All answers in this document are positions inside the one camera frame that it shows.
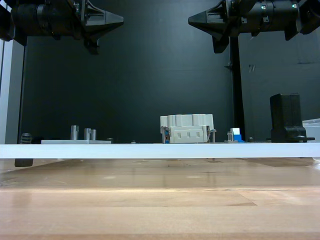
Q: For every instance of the black socket bracket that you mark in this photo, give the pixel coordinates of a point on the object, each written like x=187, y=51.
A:
x=285, y=115

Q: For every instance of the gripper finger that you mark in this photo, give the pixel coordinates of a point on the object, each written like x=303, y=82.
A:
x=200, y=19
x=112, y=18
x=208, y=30
x=105, y=29

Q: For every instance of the black screw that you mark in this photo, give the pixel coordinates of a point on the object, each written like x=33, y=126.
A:
x=26, y=138
x=250, y=139

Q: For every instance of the clear plastic tub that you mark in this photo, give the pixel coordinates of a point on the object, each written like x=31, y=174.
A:
x=312, y=127

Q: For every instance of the blue and white connector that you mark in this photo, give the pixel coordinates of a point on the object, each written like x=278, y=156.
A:
x=237, y=135

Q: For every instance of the beige multi-pin connector housing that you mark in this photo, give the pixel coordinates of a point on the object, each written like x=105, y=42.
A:
x=187, y=125

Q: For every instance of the black rubber foot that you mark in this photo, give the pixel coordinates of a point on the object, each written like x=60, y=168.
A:
x=23, y=163

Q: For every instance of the silver metal peg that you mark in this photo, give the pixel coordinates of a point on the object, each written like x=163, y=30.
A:
x=75, y=132
x=94, y=135
x=87, y=133

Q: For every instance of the white taskboard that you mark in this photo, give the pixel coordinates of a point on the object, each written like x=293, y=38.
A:
x=160, y=151

